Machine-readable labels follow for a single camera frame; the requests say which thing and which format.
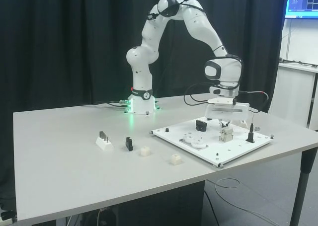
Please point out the black curtain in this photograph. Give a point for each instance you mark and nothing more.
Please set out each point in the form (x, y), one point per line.
(62, 37)

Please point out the white task board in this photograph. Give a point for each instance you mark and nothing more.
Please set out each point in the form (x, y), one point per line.
(223, 151)

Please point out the black table leg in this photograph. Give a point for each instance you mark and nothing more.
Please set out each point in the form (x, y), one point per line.
(301, 186)

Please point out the white round peg holder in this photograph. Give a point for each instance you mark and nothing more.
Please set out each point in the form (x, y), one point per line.
(244, 123)

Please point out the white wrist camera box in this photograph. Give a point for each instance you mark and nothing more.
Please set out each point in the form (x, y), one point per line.
(214, 91)

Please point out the flat white mounting plate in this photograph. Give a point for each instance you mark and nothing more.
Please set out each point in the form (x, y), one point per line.
(221, 101)

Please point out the white medium gear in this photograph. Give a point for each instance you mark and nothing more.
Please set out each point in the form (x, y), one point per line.
(188, 138)

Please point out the black D-SUB plug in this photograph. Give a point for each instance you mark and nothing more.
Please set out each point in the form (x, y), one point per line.
(128, 144)

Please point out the metal large square peg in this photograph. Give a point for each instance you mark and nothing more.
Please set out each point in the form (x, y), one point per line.
(101, 134)

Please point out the white large gear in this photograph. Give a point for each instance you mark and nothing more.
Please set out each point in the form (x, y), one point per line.
(198, 144)

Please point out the white square peg holder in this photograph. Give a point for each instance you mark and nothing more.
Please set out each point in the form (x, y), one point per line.
(105, 146)

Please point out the white power strip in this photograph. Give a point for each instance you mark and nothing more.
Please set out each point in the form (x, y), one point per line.
(5, 221)

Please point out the blue screen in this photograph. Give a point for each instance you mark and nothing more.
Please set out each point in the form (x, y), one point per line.
(303, 2)

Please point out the small white plug holder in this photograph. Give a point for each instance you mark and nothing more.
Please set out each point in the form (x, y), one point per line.
(145, 152)
(176, 160)

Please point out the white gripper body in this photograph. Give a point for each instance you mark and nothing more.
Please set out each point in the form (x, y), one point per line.
(227, 113)

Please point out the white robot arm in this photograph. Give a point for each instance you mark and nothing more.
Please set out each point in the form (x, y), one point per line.
(141, 74)

